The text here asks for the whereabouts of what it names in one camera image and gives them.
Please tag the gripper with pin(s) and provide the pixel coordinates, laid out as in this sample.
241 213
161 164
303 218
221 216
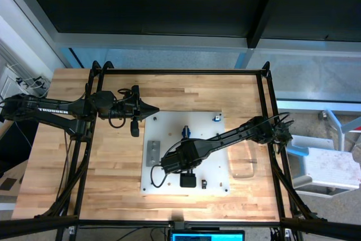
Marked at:
122 109
180 162

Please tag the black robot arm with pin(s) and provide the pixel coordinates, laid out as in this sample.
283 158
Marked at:
234 136
56 111

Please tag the black connector block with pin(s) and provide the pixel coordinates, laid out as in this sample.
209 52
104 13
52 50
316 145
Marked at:
204 184

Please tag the white board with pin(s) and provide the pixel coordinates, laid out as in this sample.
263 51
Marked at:
158 179

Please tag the clear plastic tub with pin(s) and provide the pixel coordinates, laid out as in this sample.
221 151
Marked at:
242 167

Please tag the blue-edged screen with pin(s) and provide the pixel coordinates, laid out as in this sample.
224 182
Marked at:
206 236

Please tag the white step stool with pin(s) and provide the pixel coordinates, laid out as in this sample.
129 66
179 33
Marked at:
327 167

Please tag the cardboard box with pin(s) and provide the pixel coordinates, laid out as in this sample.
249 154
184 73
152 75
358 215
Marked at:
11 179

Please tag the grey metal stand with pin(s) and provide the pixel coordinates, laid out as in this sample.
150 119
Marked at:
335 122

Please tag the black aluminium table frame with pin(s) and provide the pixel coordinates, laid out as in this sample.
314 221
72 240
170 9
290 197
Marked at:
183 71

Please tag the blue mount with white block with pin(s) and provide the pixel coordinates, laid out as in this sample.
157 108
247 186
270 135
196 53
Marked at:
217 117

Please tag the black table camera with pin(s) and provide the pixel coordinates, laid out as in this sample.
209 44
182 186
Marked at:
179 224

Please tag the silver window frame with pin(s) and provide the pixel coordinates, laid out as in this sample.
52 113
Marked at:
141 39

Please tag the black wall post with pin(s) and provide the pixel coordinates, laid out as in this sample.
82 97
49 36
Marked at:
265 6

